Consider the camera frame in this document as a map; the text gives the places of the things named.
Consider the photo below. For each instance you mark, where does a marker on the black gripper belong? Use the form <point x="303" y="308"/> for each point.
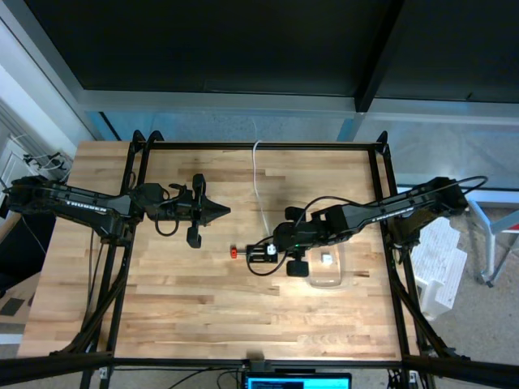
<point x="300" y="235"/>
<point x="197" y="210"/>

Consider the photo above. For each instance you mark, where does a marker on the cardboard box with black patch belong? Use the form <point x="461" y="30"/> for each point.
<point x="16" y="291"/>

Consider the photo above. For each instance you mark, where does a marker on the black clamp with red knob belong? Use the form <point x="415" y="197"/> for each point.
<point x="259" y="255"/>

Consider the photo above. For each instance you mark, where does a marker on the laptop screen with blue edge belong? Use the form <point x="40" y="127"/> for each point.
<point x="296" y="383"/>

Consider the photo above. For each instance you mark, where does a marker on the white foam block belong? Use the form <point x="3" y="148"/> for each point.
<point x="438" y="275"/>

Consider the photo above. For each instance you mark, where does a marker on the black aluminium frame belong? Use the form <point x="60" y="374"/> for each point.
<point x="324" y="146"/>

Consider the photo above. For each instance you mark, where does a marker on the small white connector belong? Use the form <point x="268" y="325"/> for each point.
<point x="325" y="258"/>

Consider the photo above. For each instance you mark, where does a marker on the grey metal stand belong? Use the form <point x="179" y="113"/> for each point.
<point x="504" y="221"/>

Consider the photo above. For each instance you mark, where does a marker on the clear plastic tub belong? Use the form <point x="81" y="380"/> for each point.
<point x="324" y="279"/>

